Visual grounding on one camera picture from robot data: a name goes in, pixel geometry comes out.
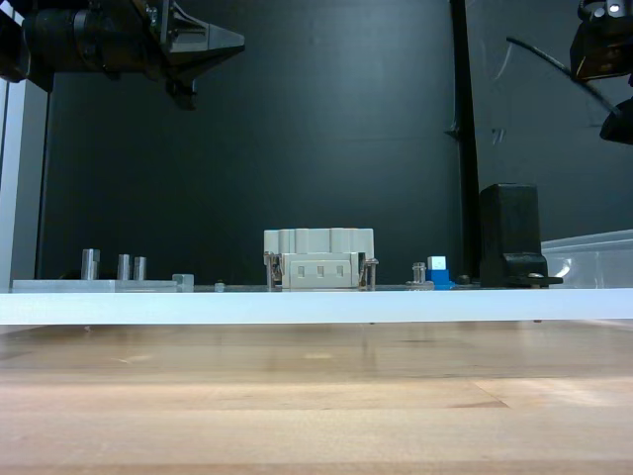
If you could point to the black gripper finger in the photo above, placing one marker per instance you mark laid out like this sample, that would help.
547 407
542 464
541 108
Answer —
203 62
198 34

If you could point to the black USB hub holder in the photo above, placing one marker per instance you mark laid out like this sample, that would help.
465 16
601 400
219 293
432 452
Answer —
509 227

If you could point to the beige multi-pin connector housing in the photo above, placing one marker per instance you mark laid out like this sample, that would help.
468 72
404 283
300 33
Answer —
316 242

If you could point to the clear plastic tub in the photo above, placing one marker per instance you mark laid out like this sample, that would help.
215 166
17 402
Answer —
593 267

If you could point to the small grey metal block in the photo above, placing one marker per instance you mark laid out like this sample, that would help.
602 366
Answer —
182 282

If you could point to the grey metal plate with pegs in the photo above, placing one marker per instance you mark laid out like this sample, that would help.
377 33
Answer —
59 287

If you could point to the small black screw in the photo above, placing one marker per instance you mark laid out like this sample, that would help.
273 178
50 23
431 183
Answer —
464 279

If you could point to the white mounting board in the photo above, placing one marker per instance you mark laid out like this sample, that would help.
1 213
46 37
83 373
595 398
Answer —
316 309

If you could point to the small blue holder white block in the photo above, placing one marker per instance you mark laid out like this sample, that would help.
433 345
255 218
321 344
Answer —
437 279

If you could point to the small metal standoff bolt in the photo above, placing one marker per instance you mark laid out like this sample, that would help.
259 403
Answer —
419 273

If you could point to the black vertical post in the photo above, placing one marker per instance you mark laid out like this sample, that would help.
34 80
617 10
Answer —
466 148

